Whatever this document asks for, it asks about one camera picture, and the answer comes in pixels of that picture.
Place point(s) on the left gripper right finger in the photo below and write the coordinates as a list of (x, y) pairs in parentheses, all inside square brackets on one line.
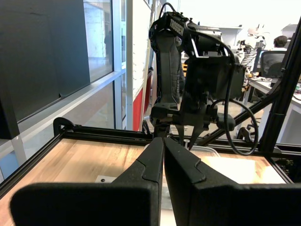
[(223, 204)]

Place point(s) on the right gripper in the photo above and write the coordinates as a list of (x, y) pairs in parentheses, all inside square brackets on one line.
[(164, 117)]

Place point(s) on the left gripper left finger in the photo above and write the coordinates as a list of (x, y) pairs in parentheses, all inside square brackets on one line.
[(94, 204)]

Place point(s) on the silver metal cylinder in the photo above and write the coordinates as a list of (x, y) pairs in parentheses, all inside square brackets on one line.
[(187, 140)]

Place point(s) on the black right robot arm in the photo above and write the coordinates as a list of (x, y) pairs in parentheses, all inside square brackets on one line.
[(168, 70)]

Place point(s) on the clear plastic tub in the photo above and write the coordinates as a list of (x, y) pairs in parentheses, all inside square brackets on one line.
[(209, 150)]

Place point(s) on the red partition panel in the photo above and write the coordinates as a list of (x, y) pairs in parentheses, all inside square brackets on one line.
[(138, 108)]

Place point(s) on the white desk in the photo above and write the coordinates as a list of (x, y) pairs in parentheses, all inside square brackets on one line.
[(263, 86)]

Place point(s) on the person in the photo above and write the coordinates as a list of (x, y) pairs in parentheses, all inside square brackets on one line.
[(282, 42), (250, 51)]

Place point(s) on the grey office chair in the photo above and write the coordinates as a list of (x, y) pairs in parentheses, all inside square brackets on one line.
[(272, 62)]

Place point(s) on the black aluminium frame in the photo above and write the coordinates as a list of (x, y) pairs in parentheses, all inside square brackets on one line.
[(105, 133)]

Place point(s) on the black vertical post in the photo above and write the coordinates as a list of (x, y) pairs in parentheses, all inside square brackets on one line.
[(8, 117)]

